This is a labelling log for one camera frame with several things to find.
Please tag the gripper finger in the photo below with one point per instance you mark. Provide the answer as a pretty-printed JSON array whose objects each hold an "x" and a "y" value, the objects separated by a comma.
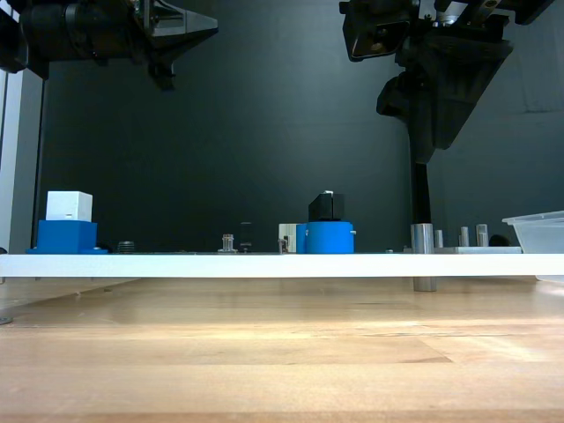
[
  {"x": 421, "y": 123},
  {"x": 185, "y": 44},
  {"x": 194, "y": 22},
  {"x": 466, "y": 79}
]

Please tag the steel cylinder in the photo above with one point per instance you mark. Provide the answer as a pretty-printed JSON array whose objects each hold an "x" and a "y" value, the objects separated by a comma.
[{"x": 422, "y": 238}]

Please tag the white taskboard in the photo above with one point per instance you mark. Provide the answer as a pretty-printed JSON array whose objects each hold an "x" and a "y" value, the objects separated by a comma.
[{"x": 264, "y": 264}]

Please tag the thin grey metal peg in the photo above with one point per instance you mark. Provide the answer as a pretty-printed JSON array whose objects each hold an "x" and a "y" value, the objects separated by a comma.
[{"x": 439, "y": 238}]

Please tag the medium grey metal peg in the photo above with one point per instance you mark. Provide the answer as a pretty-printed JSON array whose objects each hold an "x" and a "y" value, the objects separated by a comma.
[{"x": 464, "y": 235}]

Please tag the black D-sub connector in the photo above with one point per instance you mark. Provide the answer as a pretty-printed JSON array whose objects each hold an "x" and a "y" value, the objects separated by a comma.
[{"x": 326, "y": 207}]

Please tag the black round knob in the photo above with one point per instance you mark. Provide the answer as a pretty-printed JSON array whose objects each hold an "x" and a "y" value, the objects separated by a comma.
[{"x": 498, "y": 241}]

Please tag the grey metal plate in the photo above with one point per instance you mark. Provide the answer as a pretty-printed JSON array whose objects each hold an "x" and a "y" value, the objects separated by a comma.
[{"x": 484, "y": 250}]

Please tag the clear plastic tub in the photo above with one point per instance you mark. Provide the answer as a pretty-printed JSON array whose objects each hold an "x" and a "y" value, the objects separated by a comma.
[{"x": 544, "y": 233}]

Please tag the grey multi-pin connector housing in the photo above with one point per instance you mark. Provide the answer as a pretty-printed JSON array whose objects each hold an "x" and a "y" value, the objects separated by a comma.
[{"x": 288, "y": 233}]

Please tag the white connector block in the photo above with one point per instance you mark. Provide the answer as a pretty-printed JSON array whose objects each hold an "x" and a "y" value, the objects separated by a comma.
[{"x": 68, "y": 205}]

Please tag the small black socket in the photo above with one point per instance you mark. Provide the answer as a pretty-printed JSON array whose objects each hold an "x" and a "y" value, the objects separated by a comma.
[{"x": 247, "y": 233}]

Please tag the black threaded knob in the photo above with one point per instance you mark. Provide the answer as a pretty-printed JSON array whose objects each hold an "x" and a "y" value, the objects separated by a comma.
[{"x": 126, "y": 247}]

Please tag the small metal washer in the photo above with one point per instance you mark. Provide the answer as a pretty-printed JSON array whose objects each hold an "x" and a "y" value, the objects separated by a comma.
[{"x": 5, "y": 320}]

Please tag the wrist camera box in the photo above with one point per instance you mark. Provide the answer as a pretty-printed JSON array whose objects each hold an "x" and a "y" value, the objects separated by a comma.
[{"x": 373, "y": 35}]

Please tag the blue round connector mount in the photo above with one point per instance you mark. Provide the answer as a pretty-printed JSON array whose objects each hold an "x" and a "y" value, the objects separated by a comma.
[{"x": 328, "y": 238}]

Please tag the blue square mount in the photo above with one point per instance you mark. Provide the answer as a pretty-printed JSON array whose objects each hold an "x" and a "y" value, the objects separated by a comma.
[{"x": 66, "y": 235}]

